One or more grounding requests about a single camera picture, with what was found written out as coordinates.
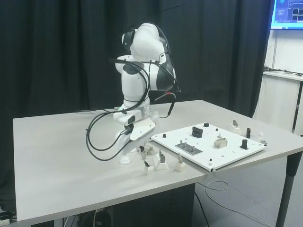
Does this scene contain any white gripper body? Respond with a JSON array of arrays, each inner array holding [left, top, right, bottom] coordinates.
[[113, 133, 152, 158]]

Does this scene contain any white square peg holder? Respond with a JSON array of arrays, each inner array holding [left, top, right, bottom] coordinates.
[[153, 155, 169, 170]]

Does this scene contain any black D-SUB plug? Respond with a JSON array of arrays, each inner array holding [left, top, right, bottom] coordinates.
[[191, 126, 204, 139]]

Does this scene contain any white task board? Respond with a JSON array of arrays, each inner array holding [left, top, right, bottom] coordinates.
[[151, 121, 266, 174]]

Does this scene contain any white holder with metal pegs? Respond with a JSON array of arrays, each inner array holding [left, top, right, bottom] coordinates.
[[228, 120, 242, 134]]

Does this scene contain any black curtain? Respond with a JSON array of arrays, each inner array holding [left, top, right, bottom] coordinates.
[[0, 0, 276, 121]]

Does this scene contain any white power strip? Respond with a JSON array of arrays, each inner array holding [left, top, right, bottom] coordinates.
[[0, 211, 18, 226]]

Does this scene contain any white cabinet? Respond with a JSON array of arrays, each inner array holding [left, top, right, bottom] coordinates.
[[251, 70, 303, 137]]

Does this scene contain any black table leg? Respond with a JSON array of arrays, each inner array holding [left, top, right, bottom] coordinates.
[[275, 151, 300, 227]]

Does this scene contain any blue screen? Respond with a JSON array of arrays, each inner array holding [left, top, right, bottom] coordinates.
[[269, 0, 303, 30]]

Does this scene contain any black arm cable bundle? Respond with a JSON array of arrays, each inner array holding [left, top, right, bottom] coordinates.
[[85, 56, 153, 159]]

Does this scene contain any black floor cable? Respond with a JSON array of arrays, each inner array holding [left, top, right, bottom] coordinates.
[[193, 192, 215, 227]]

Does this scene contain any grey floor cable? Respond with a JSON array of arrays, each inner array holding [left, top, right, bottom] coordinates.
[[205, 180, 280, 226]]

